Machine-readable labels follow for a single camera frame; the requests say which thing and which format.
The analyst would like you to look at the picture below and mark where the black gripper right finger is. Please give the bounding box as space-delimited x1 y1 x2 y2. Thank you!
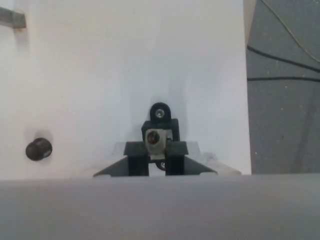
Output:
164 141 218 178

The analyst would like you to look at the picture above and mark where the white task board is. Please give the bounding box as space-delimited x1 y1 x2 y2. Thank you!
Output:
0 0 252 181

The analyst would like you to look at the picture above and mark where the metal square peg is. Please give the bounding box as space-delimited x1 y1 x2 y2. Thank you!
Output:
0 6 27 30

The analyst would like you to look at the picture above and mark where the small black knob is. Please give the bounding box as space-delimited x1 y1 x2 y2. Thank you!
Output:
25 137 54 162

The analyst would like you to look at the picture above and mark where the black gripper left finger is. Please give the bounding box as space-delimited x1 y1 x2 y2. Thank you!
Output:
92 141 150 178

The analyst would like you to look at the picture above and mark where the black floor cable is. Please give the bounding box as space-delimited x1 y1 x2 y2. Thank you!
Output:
246 75 320 83
246 46 320 69

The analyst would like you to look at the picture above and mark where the clear Ethernet plug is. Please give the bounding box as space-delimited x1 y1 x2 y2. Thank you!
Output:
145 128 174 161

